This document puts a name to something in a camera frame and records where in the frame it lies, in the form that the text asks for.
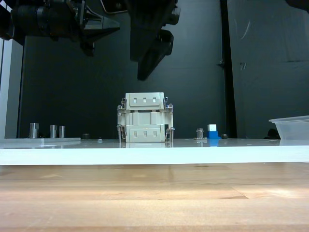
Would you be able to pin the white cube plug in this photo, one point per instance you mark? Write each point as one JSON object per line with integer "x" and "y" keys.
{"x": 212, "y": 128}

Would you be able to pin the grey partition frame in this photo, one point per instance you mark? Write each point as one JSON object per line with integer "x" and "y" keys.
{"x": 9, "y": 96}

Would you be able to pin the white board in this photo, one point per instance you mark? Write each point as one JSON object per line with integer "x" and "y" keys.
{"x": 154, "y": 154}

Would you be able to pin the round metal post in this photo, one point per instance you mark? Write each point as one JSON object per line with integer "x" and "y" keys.
{"x": 53, "y": 131}
{"x": 62, "y": 132}

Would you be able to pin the small metal screw connector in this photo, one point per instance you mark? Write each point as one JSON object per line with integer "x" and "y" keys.
{"x": 200, "y": 134}

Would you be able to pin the clear plastic tub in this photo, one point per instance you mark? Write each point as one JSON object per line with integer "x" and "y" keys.
{"x": 294, "y": 128}

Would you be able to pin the blue socket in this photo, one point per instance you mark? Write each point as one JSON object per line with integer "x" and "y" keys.
{"x": 213, "y": 135}

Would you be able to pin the beige connector base housing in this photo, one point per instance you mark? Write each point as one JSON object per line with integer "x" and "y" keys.
{"x": 144, "y": 118}

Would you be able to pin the stepped metal post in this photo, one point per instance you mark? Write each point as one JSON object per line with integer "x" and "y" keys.
{"x": 33, "y": 131}

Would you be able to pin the beige HAN10-E connector insert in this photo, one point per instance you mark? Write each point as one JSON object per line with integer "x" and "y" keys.
{"x": 144, "y": 100}

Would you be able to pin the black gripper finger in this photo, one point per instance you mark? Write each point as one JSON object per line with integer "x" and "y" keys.
{"x": 96, "y": 21}
{"x": 94, "y": 35}
{"x": 144, "y": 53}
{"x": 165, "y": 38}

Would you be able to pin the black board screw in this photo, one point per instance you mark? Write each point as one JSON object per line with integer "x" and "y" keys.
{"x": 86, "y": 136}
{"x": 225, "y": 136}

